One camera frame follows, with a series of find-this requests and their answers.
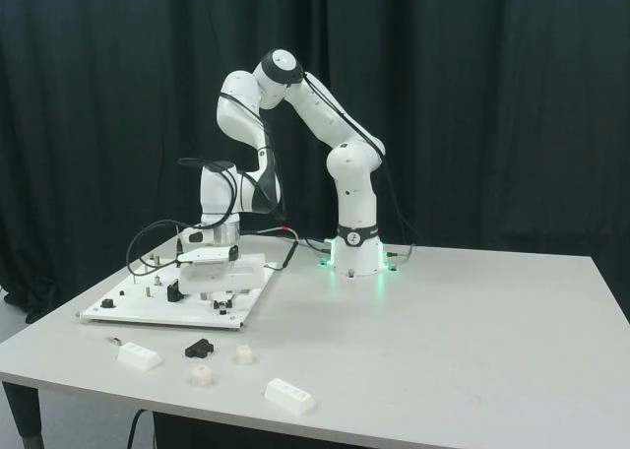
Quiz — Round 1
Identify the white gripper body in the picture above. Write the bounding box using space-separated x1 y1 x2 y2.
177 252 269 297

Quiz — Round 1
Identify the black D-SUB plug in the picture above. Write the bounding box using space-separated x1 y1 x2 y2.
184 337 217 359

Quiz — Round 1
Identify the beige square plug holder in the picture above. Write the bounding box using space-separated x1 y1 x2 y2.
188 364 216 387

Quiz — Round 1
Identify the white task board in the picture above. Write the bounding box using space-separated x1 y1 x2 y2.
77 251 280 332

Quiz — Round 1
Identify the white peg holder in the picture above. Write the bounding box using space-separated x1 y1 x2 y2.
264 376 318 416
116 342 164 372

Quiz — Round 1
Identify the black table leg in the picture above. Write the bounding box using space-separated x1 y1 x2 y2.
1 381 41 449

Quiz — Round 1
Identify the black curtain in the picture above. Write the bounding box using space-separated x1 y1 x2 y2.
0 0 630 325

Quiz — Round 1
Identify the black looping cable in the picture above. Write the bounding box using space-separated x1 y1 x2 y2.
126 219 204 279

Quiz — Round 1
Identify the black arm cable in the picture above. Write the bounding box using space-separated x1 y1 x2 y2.
219 71 390 224

